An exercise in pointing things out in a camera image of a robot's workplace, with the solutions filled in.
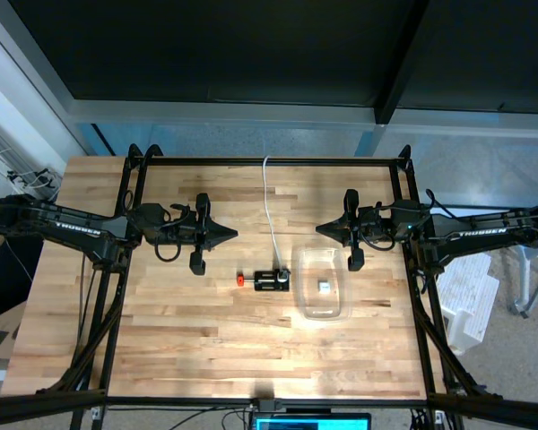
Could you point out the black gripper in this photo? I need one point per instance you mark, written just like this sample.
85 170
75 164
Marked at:
201 233
367 226

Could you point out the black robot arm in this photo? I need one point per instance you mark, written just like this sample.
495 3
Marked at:
482 233
78 228

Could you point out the white receptacle socket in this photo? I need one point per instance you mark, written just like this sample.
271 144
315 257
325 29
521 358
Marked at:
280 272

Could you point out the small white block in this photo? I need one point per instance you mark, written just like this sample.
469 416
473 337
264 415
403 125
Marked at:
325 286

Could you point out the black clamp with orange knob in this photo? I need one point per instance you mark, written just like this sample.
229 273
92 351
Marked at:
263 282

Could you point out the clear plastic tub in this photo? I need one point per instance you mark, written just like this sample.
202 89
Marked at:
307 307

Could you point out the white plastic step stool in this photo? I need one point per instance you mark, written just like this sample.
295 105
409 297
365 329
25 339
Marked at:
466 304

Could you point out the laptop screen blue edge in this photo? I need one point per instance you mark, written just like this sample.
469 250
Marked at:
309 423

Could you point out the grey metal stand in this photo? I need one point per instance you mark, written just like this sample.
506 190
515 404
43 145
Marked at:
525 286

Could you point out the cardboard box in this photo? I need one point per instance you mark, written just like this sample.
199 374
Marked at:
4 320

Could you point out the black metal frame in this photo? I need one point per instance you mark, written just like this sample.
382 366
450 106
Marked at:
184 161

